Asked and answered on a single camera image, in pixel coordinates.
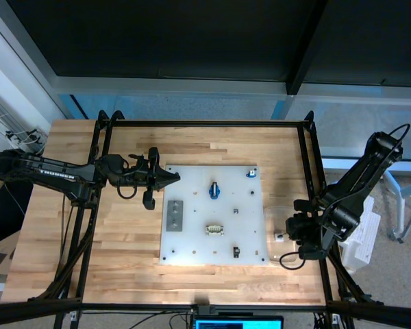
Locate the small blue white connector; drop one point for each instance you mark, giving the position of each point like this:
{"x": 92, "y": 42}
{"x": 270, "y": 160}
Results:
{"x": 251, "y": 174}

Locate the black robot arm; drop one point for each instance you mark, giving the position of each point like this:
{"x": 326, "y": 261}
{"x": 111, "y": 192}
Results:
{"x": 89, "y": 173}
{"x": 363, "y": 178}

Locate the black wall pillar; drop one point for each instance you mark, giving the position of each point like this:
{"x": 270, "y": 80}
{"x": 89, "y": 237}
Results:
{"x": 308, "y": 51}

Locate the blue round connector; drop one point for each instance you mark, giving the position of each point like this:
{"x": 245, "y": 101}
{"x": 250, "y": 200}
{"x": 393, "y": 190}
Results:
{"x": 214, "y": 193}

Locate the white foam packing block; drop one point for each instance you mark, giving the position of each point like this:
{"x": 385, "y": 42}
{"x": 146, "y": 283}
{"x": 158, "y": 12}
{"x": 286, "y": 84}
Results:
{"x": 364, "y": 246}

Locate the beige multi-pin connector housing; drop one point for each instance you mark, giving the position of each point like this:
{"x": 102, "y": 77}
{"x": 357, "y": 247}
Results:
{"x": 214, "y": 230}

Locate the grey metal leg frame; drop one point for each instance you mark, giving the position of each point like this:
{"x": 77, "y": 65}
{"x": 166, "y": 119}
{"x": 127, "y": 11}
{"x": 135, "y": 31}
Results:
{"x": 394, "y": 205}

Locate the white square pad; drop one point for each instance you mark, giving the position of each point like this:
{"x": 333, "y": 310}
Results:
{"x": 282, "y": 239}

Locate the white task board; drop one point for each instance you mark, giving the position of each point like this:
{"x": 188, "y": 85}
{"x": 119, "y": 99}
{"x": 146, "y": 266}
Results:
{"x": 192, "y": 236}

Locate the grey metal plate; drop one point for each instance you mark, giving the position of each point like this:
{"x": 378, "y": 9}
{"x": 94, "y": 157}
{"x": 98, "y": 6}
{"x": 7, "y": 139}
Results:
{"x": 169, "y": 221}

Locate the black camera bracket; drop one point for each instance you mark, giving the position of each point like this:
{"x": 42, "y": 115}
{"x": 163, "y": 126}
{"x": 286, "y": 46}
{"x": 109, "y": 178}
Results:
{"x": 205, "y": 309}

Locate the black USB socket housing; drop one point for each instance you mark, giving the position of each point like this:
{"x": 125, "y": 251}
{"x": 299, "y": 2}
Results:
{"x": 236, "y": 252}

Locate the laptop screen blue edge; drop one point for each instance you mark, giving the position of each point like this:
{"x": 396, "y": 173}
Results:
{"x": 236, "y": 323}

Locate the clear plastic tub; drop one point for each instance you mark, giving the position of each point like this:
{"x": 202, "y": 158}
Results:
{"x": 272, "y": 219}

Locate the black metal table frame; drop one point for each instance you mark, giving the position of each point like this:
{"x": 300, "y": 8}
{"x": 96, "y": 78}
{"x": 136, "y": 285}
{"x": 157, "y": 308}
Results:
{"x": 27, "y": 308}

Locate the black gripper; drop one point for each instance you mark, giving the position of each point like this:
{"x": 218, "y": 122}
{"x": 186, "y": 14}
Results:
{"x": 298, "y": 228}
{"x": 152, "y": 178}

